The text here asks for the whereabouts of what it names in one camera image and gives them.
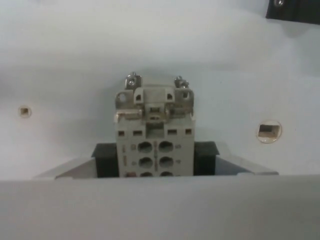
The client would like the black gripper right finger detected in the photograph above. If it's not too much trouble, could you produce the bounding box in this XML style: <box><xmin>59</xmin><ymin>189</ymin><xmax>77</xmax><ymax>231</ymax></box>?
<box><xmin>194</xmin><ymin>141</ymin><xmax>280</xmax><ymax>176</ymax></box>

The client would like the white task board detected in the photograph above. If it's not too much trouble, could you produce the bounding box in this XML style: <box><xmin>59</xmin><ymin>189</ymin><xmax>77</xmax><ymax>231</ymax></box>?
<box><xmin>0</xmin><ymin>0</ymin><xmax>320</xmax><ymax>181</ymax></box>

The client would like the grey waterproof plug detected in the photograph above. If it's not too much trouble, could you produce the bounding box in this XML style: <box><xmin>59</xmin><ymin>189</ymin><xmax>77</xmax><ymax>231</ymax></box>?
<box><xmin>113</xmin><ymin>83</ymin><xmax>197</xmax><ymax>179</ymax></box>

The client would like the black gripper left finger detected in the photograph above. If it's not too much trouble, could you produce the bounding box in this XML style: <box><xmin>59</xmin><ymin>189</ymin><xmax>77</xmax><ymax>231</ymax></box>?
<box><xmin>31</xmin><ymin>141</ymin><xmax>118</xmax><ymax>180</ymax></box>

